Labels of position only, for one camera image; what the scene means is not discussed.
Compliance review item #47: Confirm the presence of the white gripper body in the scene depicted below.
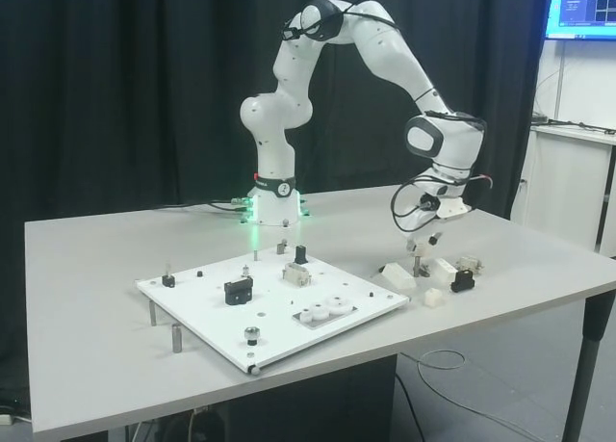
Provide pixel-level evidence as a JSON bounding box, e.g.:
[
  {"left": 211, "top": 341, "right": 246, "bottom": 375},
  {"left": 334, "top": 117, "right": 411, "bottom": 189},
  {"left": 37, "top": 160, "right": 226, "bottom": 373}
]
[{"left": 397, "top": 189, "right": 442, "bottom": 245}]

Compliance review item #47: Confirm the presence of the white wedge-shaped holder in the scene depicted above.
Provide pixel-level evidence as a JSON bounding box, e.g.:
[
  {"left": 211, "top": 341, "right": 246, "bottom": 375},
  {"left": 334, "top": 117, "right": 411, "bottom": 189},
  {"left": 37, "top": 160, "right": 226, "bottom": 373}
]
[{"left": 378, "top": 262, "right": 417, "bottom": 290}]

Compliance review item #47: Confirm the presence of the black D-SUB plug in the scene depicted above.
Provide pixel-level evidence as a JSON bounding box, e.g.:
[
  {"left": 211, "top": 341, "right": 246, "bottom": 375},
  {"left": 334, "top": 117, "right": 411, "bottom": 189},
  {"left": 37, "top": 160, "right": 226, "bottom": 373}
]
[{"left": 449, "top": 269, "right": 476, "bottom": 294}]

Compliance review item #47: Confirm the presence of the white large gear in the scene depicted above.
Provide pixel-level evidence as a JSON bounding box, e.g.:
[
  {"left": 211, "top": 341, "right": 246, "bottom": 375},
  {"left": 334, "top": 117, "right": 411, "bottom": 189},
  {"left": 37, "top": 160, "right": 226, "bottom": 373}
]
[{"left": 324, "top": 294, "right": 353, "bottom": 317}]

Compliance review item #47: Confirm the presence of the white cabinet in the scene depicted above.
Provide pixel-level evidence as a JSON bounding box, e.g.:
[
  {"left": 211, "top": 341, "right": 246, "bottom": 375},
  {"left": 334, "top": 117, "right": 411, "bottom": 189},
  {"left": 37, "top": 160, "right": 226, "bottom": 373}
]
[{"left": 509, "top": 123, "right": 616, "bottom": 260}]

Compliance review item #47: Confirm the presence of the black table leg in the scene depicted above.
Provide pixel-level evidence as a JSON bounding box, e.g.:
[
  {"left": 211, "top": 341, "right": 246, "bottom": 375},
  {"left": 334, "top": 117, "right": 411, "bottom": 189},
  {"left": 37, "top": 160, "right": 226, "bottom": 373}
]
[{"left": 561, "top": 295, "right": 608, "bottom": 442}]

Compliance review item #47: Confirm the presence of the white task board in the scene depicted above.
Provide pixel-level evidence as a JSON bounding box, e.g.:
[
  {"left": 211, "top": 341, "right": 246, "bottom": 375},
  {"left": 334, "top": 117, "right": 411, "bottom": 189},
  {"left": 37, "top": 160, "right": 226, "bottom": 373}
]
[{"left": 136, "top": 254, "right": 410, "bottom": 377}]

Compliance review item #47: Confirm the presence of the blue screen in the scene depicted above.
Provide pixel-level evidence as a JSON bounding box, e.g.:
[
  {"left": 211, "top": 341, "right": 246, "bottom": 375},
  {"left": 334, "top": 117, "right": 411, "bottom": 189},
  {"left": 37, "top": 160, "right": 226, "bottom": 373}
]
[{"left": 545, "top": 0, "right": 616, "bottom": 42}]

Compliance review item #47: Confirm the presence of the black curtain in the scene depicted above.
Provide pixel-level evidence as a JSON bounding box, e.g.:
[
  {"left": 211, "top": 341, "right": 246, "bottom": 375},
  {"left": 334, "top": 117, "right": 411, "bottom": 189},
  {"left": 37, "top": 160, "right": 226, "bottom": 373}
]
[{"left": 0, "top": 0, "right": 554, "bottom": 407}]

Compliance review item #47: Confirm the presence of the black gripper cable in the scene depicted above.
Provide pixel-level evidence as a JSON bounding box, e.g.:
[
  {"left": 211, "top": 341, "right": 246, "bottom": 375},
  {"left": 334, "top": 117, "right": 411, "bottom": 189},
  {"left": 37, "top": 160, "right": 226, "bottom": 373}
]
[{"left": 389, "top": 171, "right": 463, "bottom": 232}]

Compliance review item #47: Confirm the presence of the grey floor cable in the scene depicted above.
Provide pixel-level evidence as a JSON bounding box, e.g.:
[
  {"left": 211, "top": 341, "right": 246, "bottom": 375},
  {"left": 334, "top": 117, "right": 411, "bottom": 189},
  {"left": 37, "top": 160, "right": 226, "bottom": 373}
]
[{"left": 416, "top": 349, "right": 586, "bottom": 429}]

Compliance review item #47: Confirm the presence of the black base cable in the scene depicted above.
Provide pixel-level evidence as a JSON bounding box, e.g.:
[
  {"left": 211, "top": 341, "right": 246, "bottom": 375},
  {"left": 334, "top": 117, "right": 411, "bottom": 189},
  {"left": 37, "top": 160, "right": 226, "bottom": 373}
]
[{"left": 163, "top": 198, "right": 251, "bottom": 213}]

